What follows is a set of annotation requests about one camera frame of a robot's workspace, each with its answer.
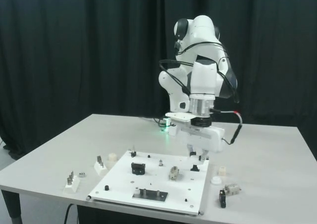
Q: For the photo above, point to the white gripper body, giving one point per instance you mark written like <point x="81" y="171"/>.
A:
<point x="205" y="141"/>

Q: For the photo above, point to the white large gear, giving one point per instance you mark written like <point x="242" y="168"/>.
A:
<point x="198" y="161"/>

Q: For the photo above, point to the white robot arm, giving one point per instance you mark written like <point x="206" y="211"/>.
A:
<point x="205" y="68"/>

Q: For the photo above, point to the white medium gear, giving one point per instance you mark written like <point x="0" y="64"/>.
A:
<point x="215" y="180"/>

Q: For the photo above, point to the white small gear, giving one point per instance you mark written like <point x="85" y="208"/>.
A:
<point x="136" y="191"/>

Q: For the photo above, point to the cream plastic connector piece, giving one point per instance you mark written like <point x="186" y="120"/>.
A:
<point x="222" y="171"/>

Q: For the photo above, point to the metal BNC plug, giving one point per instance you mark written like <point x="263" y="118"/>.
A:
<point x="160" y="162"/>

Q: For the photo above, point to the flat white mounting plate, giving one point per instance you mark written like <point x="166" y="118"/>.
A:
<point x="179" y="117"/>

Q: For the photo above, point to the metal cream connector plug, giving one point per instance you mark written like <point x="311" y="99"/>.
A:
<point x="232" y="187"/>

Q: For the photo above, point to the small black plug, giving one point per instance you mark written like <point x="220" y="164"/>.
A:
<point x="222" y="195"/>

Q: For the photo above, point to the white task board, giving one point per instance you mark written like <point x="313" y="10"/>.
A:
<point x="153" y="182"/>

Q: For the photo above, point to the black D-SUB plug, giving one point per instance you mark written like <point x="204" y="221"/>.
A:
<point x="137" y="169"/>

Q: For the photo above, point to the short black pin plug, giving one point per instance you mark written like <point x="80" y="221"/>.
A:
<point x="133" y="153"/>

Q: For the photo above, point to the white peg holder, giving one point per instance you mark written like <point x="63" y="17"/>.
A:
<point x="72" y="187"/>
<point x="100" y="170"/>

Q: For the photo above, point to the large metal square peg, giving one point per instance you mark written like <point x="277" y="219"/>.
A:
<point x="98" y="159"/>

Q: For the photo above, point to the small metal round peg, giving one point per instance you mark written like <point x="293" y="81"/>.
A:
<point x="73" y="175"/>

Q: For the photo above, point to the medium metal round peg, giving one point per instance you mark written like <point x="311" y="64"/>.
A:
<point x="70" y="177"/>

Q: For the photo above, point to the large metal round peg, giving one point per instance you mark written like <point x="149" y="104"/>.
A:
<point x="68" y="180"/>

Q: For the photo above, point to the black curtains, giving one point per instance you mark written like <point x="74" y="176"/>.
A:
<point x="74" y="48"/>

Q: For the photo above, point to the dark table leg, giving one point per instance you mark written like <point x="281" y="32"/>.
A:
<point x="11" y="206"/>

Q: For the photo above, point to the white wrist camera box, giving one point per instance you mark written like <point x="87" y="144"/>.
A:
<point x="183" y="105"/>

